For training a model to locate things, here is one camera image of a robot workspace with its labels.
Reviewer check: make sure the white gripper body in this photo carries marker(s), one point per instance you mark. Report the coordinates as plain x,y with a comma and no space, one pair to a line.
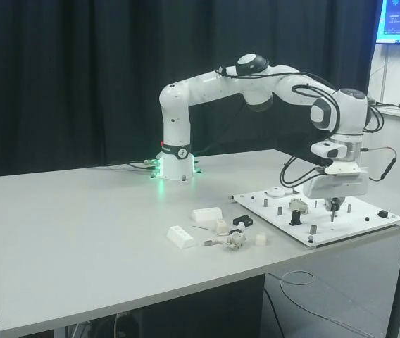
341,184

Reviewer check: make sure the metal round peg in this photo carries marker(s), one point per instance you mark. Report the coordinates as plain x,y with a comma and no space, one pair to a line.
332,214

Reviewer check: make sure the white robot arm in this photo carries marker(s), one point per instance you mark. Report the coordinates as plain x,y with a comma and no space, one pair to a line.
221,84

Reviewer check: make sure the flat metal square peg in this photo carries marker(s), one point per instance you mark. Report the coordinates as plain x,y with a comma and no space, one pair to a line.
212,242

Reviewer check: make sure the white peg holder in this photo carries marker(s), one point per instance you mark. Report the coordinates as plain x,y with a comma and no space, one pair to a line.
205,214
180,237

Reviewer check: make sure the white task board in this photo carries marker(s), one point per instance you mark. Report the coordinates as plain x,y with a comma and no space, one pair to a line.
355,229

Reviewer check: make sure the white large gear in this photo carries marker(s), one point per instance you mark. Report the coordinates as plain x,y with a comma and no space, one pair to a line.
275,193

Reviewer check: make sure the small white plug holder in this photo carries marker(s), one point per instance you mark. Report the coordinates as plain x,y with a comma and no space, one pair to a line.
261,239
220,226

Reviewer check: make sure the white cabinet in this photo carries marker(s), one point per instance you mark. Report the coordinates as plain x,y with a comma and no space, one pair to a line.
397,119

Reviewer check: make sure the black USB plug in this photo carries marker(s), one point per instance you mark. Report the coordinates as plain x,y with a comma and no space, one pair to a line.
242,220

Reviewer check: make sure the white D-SUB plug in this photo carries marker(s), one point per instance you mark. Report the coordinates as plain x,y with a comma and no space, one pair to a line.
235,239

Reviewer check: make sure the black curtain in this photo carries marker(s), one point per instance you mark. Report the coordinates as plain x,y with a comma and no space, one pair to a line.
80,70

